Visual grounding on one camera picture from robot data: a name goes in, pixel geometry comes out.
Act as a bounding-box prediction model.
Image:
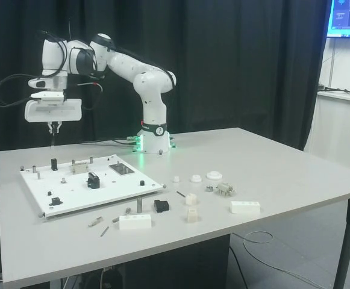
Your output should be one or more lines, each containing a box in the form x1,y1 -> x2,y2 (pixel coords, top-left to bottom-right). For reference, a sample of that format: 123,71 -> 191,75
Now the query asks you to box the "white cabinet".
304,89 -> 350,175

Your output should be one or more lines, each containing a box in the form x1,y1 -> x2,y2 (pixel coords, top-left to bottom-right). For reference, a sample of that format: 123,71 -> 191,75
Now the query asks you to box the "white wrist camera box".
27,76 -> 55,90

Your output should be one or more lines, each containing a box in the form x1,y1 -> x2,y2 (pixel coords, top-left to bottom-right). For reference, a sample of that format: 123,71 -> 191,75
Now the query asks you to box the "black cable at robot foot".
80,137 -> 140,148

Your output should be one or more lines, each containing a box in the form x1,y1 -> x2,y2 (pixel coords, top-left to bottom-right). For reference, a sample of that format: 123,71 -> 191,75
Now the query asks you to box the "white task board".
19,154 -> 167,219

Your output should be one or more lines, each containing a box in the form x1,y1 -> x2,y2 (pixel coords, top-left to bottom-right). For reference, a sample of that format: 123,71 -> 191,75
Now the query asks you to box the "grey floor cable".
242,230 -> 336,289

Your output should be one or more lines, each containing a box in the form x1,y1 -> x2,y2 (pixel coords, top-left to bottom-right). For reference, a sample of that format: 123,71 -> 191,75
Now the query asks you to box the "blue screen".
326,0 -> 350,39

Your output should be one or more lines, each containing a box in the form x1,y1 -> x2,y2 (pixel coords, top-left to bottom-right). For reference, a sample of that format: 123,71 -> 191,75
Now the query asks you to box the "black table leg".
333,191 -> 350,289

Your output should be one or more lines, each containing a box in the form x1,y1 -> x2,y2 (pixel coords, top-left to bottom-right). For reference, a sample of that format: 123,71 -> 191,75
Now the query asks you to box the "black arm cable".
0,73 -> 46,108

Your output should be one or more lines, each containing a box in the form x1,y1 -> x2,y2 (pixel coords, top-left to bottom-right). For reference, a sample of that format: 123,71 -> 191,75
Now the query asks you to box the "beige waterproof plug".
215,181 -> 235,199

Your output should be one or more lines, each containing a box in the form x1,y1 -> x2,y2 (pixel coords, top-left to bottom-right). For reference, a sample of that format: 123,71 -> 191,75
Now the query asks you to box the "black curtain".
0,0 -> 336,273

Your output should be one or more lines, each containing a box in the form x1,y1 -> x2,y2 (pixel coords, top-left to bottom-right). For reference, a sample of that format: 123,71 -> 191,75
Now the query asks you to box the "long white holder block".
119,214 -> 153,231
230,200 -> 260,214

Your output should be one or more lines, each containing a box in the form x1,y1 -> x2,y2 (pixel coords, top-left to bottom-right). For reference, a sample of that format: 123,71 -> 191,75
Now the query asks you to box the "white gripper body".
23,98 -> 83,123

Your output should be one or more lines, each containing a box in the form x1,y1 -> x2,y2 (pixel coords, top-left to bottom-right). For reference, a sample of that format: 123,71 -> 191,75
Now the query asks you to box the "black D-SUB plug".
153,199 -> 170,213

